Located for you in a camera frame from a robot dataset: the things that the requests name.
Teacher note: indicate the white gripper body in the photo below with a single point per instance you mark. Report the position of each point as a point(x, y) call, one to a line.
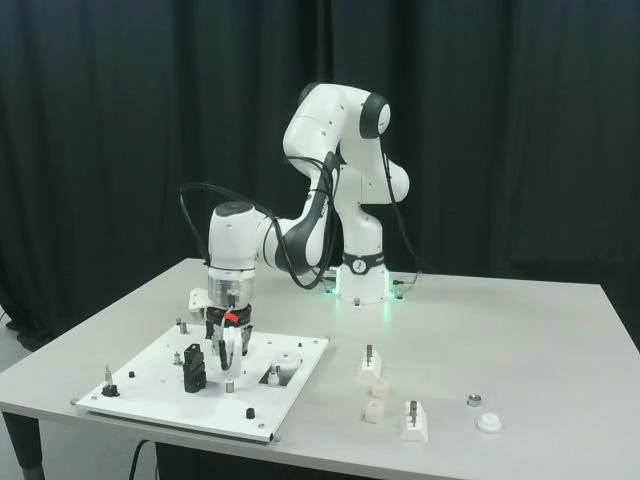
point(235, 357)

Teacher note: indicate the large metal round peg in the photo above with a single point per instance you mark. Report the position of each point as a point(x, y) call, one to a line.
point(229, 387)

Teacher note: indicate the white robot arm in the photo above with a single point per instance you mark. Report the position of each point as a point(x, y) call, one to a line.
point(320, 125)

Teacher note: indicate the white square peg holder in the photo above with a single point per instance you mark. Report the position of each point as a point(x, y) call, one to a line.
point(369, 374)

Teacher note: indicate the thick metal round peg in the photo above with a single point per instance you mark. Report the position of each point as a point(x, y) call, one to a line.
point(412, 406)

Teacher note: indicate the white round peg holder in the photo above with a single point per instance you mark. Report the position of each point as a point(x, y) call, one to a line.
point(415, 432)

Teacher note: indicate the black D-SUB plug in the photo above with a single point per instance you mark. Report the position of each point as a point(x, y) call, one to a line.
point(194, 367)

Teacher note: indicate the white large gear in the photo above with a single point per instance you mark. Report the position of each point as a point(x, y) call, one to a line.
point(288, 361)

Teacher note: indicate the flat white mounting plate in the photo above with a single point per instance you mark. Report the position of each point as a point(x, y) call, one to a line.
point(197, 301)

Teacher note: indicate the white task board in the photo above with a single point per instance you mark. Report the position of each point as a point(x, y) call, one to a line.
point(150, 400)

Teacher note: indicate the small white square-hole holder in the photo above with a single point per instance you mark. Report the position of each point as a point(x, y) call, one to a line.
point(379, 388)
point(375, 411)

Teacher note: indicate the black table leg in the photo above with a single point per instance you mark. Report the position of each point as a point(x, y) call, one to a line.
point(22, 445)

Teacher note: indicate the metal bolt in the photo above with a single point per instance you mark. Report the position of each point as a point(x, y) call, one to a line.
point(474, 400)

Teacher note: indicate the white small gear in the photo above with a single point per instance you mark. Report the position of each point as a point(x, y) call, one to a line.
point(489, 423)

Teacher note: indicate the black curtain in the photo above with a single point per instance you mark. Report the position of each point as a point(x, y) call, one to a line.
point(100, 125)

